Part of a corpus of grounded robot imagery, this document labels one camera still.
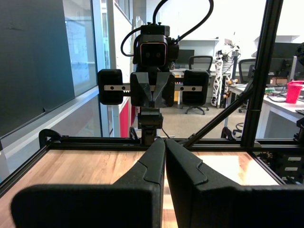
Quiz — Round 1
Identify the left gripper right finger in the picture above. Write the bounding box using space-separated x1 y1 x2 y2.
165 139 304 228

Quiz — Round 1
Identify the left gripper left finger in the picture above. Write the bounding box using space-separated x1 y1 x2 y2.
10 137 166 228

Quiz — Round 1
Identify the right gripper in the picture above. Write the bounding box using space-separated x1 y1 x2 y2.
97 66 210 108

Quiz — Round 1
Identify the black computer monitor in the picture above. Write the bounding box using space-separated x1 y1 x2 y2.
177 49 195 65
273 42 304 80

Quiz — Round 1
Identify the black mesh office chair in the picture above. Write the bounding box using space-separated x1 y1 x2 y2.
181 55 214 116
237 58 257 114

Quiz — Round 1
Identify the white cabinet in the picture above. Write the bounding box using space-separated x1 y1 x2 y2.
178 37 219 57

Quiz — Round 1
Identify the white lattice stand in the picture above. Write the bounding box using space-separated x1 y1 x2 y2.
210 57 236 107

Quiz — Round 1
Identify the white partition panel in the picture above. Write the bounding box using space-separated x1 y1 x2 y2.
108 0 134 137

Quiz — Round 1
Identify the white desk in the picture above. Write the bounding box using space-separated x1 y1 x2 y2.
255 94 304 140

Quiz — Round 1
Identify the pink plastic cup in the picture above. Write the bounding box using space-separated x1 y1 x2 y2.
285 80 304 104

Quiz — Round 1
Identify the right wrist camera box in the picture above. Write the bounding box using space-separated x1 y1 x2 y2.
136 22 171 67

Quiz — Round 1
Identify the black aluminium frame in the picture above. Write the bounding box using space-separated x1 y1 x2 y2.
0 0 304 198

